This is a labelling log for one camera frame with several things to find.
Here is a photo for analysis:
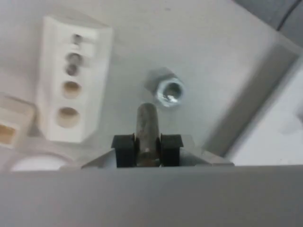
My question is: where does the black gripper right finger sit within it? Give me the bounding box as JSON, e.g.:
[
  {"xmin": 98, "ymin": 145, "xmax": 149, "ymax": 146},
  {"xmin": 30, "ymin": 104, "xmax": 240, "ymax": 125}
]
[{"xmin": 160, "ymin": 134, "xmax": 235, "ymax": 167}]

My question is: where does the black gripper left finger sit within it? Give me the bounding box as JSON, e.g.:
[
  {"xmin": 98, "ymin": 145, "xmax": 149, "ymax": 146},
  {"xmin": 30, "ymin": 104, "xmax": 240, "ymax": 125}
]
[{"xmin": 60, "ymin": 134, "xmax": 138, "ymax": 169}]

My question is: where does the metal round peg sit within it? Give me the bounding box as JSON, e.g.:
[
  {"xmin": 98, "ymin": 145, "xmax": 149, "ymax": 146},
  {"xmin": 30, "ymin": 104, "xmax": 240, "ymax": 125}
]
[{"xmin": 135, "ymin": 102, "xmax": 161, "ymax": 167}]

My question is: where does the white round peg holder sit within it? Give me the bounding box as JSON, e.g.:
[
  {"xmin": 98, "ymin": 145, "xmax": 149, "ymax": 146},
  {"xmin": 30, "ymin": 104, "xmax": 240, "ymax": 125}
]
[{"xmin": 35, "ymin": 15, "xmax": 113, "ymax": 144}]

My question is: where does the metal hex nut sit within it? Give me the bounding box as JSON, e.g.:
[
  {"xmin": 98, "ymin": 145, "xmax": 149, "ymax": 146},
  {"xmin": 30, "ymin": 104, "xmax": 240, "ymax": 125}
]
[{"xmin": 142, "ymin": 67, "xmax": 187, "ymax": 108}]

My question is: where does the white large gear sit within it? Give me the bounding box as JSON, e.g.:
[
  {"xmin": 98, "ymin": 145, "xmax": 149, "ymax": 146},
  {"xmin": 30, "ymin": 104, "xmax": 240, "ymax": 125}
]
[{"xmin": 8, "ymin": 152, "xmax": 68, "ymax": 171}]

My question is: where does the white task board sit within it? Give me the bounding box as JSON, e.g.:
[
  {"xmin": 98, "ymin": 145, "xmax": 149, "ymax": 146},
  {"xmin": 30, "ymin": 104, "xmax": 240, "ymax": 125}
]
[{"xmin": 213, "ymin": 44, "xmax": 303, "ymax": 166}]

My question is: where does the beige cube holder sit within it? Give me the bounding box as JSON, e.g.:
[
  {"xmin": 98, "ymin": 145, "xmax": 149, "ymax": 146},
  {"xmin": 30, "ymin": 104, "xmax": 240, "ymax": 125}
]
[{"xmin": 0, "ymin": 93, "xmax": 34, "ymax": 148}]

